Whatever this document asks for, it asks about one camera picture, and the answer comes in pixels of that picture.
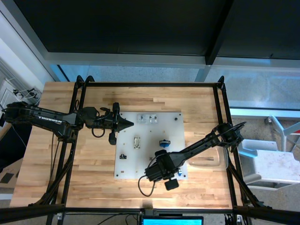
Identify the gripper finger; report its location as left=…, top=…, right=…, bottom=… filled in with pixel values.
left=118, top=123, right=135, bottom=133
left=119, top=114, right=135, bottom=124

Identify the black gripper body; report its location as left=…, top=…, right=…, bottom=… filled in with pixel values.
left=154, top=150, right=181, bottom=191
left=98, top=102, right=121, bottom=145

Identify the white plastic board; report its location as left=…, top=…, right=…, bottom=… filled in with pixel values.
left=114, top=112, right=189, bottom=180

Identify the clear plastic tub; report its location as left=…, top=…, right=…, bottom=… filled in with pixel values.
left=186, top=140, right=228, bottom=169

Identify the blue laptop screen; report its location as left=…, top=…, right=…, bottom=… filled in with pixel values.
left=140, top=216, right=204, bottom=225

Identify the cardboard box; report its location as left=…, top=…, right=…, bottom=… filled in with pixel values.
left=0, top=157, right=24, bottom=188

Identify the white plastic chair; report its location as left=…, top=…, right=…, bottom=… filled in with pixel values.
left=238, top=138, right=300, bottom=190

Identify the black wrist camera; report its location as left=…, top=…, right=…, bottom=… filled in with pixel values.
left=145, top=164, right=165, bottom=183

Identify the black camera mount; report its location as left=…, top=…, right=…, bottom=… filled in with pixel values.
left=143, top=204, right=157, bottom=216

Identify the black metal frame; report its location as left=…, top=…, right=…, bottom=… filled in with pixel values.
left=0, top=75, right=300, bottom=225

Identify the black white cable bundle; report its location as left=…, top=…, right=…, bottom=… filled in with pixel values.
left=13, top=88, right=42, bottom=99

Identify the grey metal chair frame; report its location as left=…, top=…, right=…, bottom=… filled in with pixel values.
left=264, top=116, right=300, bottom=152

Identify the black wall post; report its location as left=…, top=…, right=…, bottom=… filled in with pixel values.
left=205, top=0, right=235, bottom=66

